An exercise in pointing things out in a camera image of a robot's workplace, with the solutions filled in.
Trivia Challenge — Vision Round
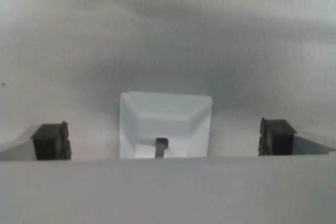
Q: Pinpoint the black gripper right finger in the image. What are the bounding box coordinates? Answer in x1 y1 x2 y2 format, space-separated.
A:
258 118 336 156

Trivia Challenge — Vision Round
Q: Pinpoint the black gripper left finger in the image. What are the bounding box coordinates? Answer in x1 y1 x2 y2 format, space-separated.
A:
0 121 72 161

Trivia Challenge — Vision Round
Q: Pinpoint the white peg holder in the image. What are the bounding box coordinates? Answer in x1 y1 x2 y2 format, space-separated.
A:
119 91 214 159

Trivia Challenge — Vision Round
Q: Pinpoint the thin metal square peg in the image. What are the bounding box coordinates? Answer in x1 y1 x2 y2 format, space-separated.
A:
154 137 170 159

